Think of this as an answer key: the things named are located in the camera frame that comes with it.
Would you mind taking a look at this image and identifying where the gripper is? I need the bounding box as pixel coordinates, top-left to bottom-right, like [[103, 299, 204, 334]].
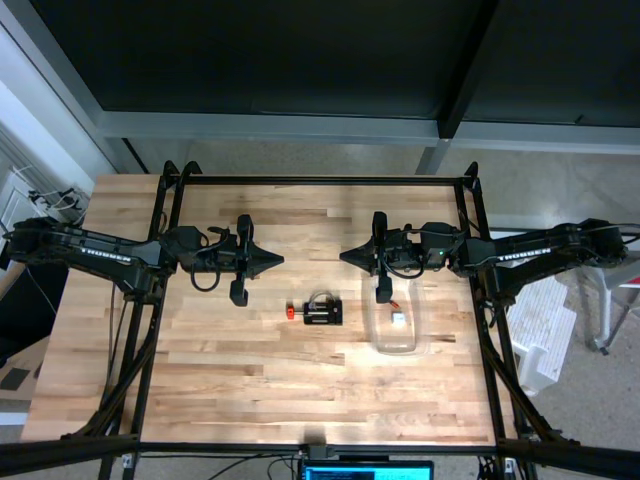
[[204, 214, 285, 308], [339, 212, 425, 304]]

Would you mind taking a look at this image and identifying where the clear plastic container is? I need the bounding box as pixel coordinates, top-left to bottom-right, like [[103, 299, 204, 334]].
[[367, 277, 430, 357]]

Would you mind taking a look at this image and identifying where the black vise with red knob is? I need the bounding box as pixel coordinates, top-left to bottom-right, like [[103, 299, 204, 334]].
[[286, 291, 345, 328]]

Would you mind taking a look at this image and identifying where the white step stool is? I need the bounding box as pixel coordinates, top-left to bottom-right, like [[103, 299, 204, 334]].
[[504, 274, 577, 399]]

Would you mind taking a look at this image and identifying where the power strip with plugs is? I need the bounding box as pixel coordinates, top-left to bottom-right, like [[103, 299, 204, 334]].
[[27, 187, 90, 221]]

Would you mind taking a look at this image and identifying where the screen with blue edge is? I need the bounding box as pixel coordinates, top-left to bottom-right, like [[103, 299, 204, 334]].
[[299, 459, 435, 480]]

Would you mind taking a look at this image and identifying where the black case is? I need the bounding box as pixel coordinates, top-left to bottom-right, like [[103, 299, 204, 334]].
[[0, 262, 69, 369]]

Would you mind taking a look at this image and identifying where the grey metal chair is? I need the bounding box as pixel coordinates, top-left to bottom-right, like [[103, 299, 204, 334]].
[[569, 257, 640, 357]]

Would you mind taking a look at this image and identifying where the brown cardboard box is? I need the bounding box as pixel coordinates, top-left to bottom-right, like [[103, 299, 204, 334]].
[[0, 335, 51, 426]]

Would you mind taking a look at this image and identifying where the black metal rig frame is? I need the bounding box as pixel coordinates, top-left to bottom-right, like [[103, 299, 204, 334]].
[[0, 159, 640, 480]]

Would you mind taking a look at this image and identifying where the grey wall ledge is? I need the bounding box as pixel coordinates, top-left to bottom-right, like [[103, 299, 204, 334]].
[[97, 110, 640, 151]]

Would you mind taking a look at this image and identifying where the black wall pillar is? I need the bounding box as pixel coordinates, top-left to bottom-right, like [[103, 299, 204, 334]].
[[437, 0, 506, 140]]

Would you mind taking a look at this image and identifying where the black table camera mount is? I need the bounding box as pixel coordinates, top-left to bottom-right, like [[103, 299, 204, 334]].
[[299, 438, 341, 460]]

